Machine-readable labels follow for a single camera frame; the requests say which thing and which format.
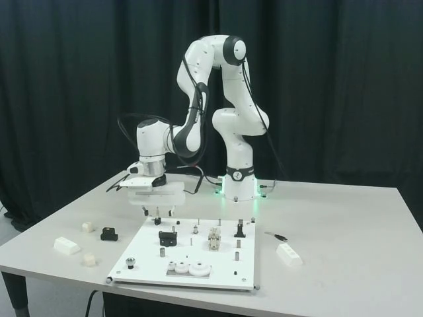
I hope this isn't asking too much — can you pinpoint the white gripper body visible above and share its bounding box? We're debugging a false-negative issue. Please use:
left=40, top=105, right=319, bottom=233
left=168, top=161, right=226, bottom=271
left=126, top=180, right=185, bottom=209

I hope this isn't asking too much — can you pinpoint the white task board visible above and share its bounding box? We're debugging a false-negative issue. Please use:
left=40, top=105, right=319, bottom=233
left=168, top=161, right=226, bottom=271
left=106, top=216, right=260, bottom=292

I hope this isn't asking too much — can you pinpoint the grey waterproof plug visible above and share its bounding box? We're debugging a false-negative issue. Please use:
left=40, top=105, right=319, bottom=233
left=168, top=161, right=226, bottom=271
left=207, top=226, right=223, bottom=253

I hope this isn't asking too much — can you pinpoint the white large gear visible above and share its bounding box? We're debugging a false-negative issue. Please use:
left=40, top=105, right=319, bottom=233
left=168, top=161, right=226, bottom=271
left=188, top=260, right=212, bottom=278

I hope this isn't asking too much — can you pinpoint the long white holder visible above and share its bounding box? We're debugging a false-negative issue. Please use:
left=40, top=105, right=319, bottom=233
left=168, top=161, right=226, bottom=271
left=276, top=243, right=304, bottom=266
left=53, top=236, right=82, bottom=256

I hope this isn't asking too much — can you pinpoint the black box under table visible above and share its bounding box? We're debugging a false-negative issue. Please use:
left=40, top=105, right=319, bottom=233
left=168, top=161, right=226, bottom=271
left=102, top=291, right=259, bottom=317

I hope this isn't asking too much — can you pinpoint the black USB plug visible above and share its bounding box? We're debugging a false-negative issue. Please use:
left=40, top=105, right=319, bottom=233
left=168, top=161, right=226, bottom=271
left=264, top=230, right=289, bottom=241

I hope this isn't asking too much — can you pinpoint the black curtain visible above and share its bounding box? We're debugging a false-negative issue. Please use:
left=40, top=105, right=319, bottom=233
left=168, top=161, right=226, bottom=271
left=0, top=0, right=423, bottom=221

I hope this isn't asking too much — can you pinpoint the dark table leg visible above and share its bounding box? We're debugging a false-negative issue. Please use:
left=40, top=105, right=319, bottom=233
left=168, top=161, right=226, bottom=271
left=1, top=269, right=30, bottom=317

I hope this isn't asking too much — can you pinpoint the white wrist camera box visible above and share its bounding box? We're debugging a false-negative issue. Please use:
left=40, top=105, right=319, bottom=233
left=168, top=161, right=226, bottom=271
left=126, top=160, right=147, bottom=174

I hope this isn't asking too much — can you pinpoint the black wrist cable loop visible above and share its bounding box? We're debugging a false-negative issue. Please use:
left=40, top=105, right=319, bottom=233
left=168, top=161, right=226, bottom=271
left=105, top=111, right=176, bottom=194

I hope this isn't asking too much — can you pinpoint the black floor cable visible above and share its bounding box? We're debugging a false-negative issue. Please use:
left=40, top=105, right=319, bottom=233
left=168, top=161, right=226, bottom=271
left=85, top=289, right=104, bottom=317

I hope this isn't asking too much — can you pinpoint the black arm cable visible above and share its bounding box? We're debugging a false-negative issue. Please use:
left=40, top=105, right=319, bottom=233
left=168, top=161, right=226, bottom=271
left=242, top=57, right=286, bottom=183

